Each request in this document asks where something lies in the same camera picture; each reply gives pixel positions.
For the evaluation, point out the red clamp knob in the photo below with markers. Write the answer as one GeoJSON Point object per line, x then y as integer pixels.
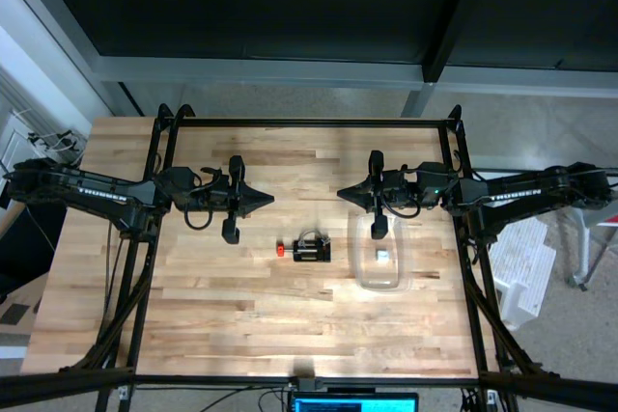
{"type": "Point", "coordinates": [280, 249]}

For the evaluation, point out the grey metal window frame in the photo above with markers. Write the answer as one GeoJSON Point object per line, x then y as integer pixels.
{"type": "Point", "coordinates": [241, 72]}

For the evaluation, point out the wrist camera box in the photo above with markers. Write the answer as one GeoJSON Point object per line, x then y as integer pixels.
{"type": "Point", "coordinates": [178, 180]}
{"type": "Point", "coordinates": [432, 180]}

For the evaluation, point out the small white part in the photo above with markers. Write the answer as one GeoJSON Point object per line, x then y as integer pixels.
{"type": "Point", "coordinates": [382, 255]}

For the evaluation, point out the grey metal chair frame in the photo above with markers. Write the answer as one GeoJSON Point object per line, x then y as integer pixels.
{"type": "Point", "coordinates": [581, 248]}

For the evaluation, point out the white plastic step stool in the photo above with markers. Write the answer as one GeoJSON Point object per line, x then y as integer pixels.
{"type": "Point", "coordinates": [524, 277]}

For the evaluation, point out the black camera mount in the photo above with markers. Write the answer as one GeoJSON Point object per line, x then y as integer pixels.
{"type": "Point", "coordinates": [305, 382]}

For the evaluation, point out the laptop screen with blue edge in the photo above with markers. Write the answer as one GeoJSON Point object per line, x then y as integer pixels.
{"type": "Point", "coordinates": [352, 404]}

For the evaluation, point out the clear plastic tub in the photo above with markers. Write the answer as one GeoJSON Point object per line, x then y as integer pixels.
{"type": "Point", "coordinates": [381, 278]}

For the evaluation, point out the black metal frame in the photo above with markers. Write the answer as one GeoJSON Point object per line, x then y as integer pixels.
{"type": "Point", "coordinates": [309, 123]}

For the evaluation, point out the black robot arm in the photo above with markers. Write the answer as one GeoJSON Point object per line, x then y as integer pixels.
{"type": "Point", "coordinates": [96, 190]}
{"type": "Point", "coordinates": [521, 197]}

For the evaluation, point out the brown cardboard box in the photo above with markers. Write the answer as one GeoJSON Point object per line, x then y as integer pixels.
{"type": "Point", "coordinates": [24, 298]}

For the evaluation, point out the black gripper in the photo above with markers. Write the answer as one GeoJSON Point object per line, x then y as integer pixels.
{"type": "Point", "coordinates": [391, 192]}
{"type": "Point", "coordinates": [235, 200]}

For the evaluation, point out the black vertical post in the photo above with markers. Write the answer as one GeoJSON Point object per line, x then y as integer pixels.
{"type": "Point", "coordinates": [449, 21]}

